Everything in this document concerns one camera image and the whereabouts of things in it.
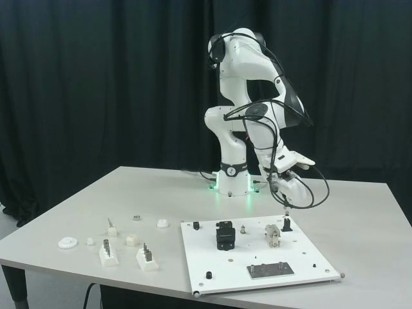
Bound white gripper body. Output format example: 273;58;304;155
259;164;311;209

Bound grey waterproof plug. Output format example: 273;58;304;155
264;224;280;249

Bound black D-SUB plug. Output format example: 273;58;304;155
214;221;236;252

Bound white task board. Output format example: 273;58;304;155
180;211;346;296

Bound white square peg holder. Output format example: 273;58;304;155
136;249;161;272

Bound white round peg holder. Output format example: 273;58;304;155
98;247;119;268

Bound white large gear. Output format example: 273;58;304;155
57;236;78;250

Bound black curtains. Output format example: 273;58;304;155
0;0;412;226

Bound black table leg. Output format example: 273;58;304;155
1;264;27;309

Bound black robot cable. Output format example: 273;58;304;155
207;30;331;210

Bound black base cable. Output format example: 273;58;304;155
182;169;220;180

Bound thick black cable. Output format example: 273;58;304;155
84;282;97;309

